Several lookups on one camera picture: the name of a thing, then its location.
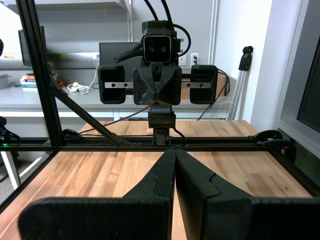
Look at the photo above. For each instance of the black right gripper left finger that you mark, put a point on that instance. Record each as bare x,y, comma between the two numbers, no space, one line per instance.
100,217

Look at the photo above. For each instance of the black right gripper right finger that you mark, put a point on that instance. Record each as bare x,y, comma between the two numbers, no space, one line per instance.
250,220

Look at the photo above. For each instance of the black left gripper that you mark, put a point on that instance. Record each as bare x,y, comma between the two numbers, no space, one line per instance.
110,72

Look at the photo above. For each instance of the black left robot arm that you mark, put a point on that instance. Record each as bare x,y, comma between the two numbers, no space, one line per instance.
161,120

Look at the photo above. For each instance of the black computer monitor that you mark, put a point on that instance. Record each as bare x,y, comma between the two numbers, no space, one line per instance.
106,50
21,50

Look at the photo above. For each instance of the brown cardboard box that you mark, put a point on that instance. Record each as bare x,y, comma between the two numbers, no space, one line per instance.
222,85

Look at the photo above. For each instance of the aluminium tripod with black head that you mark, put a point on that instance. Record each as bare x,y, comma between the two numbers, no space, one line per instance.
246,60

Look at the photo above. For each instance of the small red tool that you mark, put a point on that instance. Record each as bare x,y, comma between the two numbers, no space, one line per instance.
62,83

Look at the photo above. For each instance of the stack of books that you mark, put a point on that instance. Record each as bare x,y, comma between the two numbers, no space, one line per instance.
27,83

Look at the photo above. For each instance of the grey desk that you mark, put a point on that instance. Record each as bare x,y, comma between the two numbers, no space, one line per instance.
15,100

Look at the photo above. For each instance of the white wall plate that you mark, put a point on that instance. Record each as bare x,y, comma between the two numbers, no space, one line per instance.
183,60

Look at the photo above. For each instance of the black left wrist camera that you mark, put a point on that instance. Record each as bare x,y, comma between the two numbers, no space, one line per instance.
157,48

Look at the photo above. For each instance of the white wall outlet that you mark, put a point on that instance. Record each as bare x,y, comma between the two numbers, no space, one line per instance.
195,58

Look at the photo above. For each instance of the black aluminium frame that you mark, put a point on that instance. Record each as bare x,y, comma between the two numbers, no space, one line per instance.
47,100

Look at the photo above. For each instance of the white wall shelf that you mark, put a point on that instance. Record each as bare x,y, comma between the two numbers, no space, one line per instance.
75,5

